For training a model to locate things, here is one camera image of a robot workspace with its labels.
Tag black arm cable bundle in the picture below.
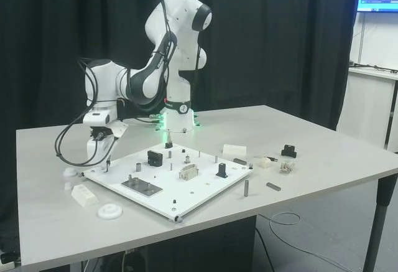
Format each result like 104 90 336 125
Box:
54 0 180 166

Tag white holder with holes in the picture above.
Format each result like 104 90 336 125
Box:
71 182 97 207

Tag grey floor cable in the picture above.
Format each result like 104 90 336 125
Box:
268 212 365 272

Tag white large gear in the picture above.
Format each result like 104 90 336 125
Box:
97 204 123 221

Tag black D-SUB plug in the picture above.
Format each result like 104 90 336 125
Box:
280 143 299 158

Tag white task board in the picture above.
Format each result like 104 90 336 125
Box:
81 143 254 223

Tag dark table leg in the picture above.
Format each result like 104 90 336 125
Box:
363 172 394 272

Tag white long holder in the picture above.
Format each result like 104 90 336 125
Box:
222 143 248 156

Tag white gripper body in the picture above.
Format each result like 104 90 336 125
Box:
86 138 115 169

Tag beige metal plug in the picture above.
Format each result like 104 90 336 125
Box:
279 160 296 174

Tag white cabinet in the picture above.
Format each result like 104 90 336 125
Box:
336 65 398 154

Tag black curtains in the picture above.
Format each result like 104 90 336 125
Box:
0 0 364 254

